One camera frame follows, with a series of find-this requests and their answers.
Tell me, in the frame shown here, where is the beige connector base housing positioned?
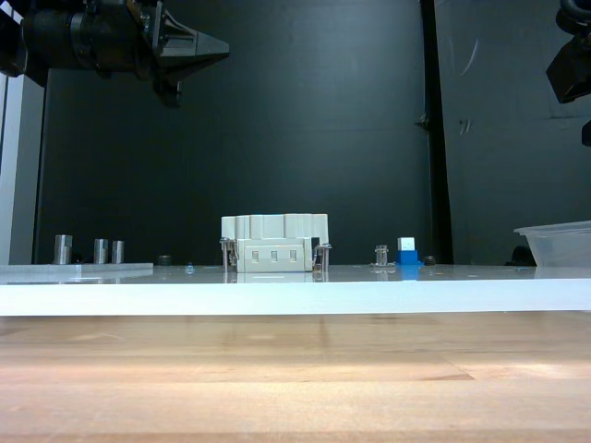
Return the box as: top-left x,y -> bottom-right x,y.
219,212 -> 332,273

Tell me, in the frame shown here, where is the clear plastic tub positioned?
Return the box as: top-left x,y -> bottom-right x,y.
513,220 -> 591,269

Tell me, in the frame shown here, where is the blue socket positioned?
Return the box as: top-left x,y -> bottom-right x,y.
394,249 -> 424,268

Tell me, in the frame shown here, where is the white board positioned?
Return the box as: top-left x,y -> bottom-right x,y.
0,263 -> 591,317

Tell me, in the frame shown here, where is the grey partition frame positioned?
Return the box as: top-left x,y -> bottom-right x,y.
0,73 -> 47,267

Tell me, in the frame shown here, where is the stepped metal post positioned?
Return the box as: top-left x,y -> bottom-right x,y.
54,233 -> 76,265

